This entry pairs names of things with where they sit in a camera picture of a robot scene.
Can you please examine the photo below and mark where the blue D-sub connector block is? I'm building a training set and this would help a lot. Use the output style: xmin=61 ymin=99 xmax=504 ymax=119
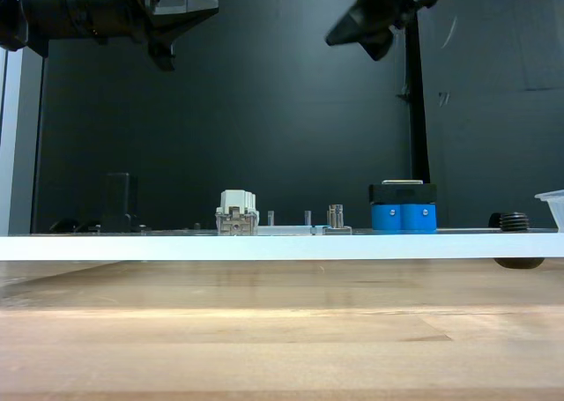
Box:
xmin=367 ymin=179 xmax=439 ymax=235

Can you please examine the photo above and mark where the small metal coaxial connector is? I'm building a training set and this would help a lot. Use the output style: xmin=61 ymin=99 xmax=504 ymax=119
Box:
xmin=321 ymin=203 xmax=353 ymax=237

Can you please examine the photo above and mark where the grey multi-pin connector housing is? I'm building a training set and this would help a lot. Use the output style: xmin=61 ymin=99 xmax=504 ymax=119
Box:
xmin=213 ymin=189 xmax=260 ymax=237

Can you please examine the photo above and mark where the black socket block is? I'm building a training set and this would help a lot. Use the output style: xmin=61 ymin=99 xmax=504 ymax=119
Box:
xmin=100 ymin=170 xmax=140 ymax=234

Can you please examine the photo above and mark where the aluminium plate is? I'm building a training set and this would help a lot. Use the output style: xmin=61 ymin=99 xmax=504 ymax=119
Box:
xmin=256 ymin=224 xmax=319 ymax=237

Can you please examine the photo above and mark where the black knurled screw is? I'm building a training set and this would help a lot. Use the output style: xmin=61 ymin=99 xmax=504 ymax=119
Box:
xmin=488 ymin=210 xmax=531 ymax=234

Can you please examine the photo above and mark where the white task board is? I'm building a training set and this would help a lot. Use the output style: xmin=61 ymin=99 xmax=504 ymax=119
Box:
xmin=0 ymin=227 xmax=564 ymax=263

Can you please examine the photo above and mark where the clear plastic tub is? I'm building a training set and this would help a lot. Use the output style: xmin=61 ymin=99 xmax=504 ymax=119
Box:
xmin=531 ymin=189 xmax=564 ymax=234

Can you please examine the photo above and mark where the black rubber board foot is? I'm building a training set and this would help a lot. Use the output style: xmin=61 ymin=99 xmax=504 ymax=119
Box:
xmin=492 ymin=257 xmax=545 ymax=271

